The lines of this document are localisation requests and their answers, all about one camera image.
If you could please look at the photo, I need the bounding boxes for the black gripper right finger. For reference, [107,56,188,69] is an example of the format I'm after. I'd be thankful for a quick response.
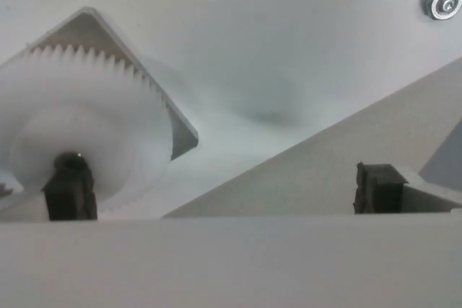
[354,162,462,215]

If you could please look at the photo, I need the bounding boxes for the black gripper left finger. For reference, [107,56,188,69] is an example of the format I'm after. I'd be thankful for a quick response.
[0,167,99,221]

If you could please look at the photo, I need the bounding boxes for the white large gear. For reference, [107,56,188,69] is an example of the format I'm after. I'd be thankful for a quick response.
[0,43,174,221]

